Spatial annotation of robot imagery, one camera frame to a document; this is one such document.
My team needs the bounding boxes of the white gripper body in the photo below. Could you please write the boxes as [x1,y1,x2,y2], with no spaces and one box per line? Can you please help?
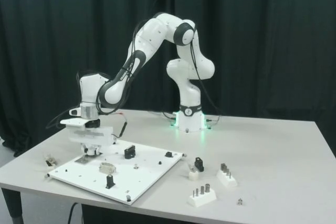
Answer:
[65,125,114,146]

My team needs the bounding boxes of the flat white mounting plate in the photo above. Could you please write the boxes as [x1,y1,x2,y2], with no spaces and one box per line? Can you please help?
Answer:
[60,118,87,126]

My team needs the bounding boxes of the white task board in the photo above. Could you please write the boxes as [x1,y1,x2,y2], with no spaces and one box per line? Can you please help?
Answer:
[47,137,184,206]

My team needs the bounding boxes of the dark table leg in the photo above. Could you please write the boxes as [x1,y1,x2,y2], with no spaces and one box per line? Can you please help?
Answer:
[1,187,22,224]

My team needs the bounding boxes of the black D-SUB plug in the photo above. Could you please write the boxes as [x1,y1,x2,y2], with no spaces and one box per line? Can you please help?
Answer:
[194,157,205,171]

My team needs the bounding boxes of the white round peg holder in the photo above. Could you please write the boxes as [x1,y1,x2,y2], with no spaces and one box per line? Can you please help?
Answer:
[187,190,217,208]

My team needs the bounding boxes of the white square peg holder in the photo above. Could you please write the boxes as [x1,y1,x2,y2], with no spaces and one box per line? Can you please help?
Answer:
[215,169,238,188]

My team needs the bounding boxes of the black curtains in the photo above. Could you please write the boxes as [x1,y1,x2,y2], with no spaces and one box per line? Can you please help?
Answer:
[0,0,336,156]

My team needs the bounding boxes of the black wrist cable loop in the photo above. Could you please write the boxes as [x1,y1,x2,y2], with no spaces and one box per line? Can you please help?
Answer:
[46,110,79,129]

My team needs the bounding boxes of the black cable under table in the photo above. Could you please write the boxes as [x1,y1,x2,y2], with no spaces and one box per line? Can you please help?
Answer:
[68,202,82,224]

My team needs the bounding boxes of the black base cable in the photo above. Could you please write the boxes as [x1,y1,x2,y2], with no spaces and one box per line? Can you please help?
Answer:
[161,110,177,120]
[205,115,223,126]

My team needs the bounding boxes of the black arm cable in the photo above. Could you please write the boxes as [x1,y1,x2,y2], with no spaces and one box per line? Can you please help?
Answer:
[76,15,211,130]

